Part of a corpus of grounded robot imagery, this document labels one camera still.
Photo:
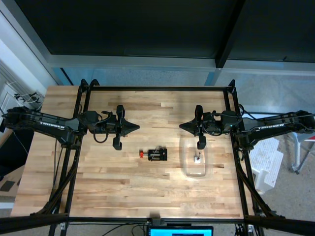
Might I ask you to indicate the black vise with red knob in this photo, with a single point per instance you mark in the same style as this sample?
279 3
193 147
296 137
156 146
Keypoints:
162 156

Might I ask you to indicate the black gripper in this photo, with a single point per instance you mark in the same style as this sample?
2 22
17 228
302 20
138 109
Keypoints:
115 125
203 125

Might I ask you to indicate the small white holder block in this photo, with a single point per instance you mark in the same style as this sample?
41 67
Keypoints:
197 160

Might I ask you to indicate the blue laptop screen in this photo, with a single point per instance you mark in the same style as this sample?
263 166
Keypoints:
179 232

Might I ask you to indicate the small black fixed camera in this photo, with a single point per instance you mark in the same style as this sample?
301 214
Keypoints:
155 221

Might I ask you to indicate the clear plastic tub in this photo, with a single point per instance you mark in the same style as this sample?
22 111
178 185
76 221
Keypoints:
197 172

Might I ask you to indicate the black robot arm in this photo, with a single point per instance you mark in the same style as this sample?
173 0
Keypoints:
270 127
49 124

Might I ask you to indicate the grey metal chair legs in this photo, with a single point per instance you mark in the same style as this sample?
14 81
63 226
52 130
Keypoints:
296 152

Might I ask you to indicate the black metal frame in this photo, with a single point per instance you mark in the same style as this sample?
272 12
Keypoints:
157 88

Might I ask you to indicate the brown cardboard box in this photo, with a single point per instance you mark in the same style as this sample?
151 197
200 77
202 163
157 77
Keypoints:
17 177

